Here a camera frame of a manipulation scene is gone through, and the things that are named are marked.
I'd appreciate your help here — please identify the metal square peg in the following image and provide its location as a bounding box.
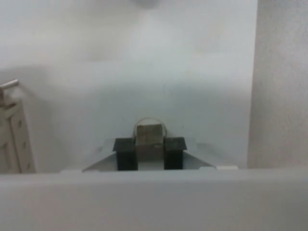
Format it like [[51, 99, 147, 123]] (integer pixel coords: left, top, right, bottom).
[[134, 123, 166, 162]]

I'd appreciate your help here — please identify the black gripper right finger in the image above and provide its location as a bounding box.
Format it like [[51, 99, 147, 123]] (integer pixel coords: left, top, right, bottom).
[[163, 136, 217, 170]]

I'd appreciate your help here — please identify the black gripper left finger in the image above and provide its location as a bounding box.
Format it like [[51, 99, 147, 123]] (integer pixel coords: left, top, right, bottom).
[[81, 137, 139, 172]]

